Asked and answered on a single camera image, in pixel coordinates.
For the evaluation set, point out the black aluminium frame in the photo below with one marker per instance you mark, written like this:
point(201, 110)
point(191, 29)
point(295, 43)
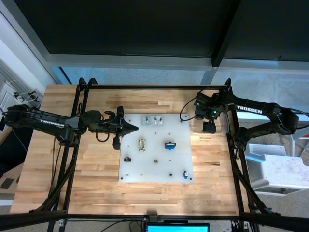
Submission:
point(29, 220)

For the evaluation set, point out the white side table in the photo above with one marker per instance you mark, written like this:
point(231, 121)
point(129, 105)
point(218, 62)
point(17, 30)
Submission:
point(285, 169)

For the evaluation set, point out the blue mount with black connector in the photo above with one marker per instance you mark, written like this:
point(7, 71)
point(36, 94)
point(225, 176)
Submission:
point(170, 145)

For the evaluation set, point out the blue and white clip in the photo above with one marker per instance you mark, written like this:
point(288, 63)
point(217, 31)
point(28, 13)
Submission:
point(185, 174)

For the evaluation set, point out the beige connector housing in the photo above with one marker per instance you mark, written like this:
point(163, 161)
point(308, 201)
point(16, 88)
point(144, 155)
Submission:
point(142, 145)

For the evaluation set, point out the black table-level camera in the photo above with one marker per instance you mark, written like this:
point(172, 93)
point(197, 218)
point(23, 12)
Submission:
point(154, 217)

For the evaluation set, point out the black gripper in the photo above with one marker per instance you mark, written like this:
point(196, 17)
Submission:
point(209, 127)
point(119, 125)

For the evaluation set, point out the aluminium plate with posts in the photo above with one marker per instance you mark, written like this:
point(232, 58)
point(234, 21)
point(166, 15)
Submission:
point(152, 120)

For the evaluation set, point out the white board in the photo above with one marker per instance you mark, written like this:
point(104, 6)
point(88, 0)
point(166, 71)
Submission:
point(149, 169)

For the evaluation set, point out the screen with blue edge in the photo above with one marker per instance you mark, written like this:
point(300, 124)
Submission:
point(176, 228)

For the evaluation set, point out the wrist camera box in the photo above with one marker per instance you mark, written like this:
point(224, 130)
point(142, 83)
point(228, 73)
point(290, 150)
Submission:
point(199, 115)

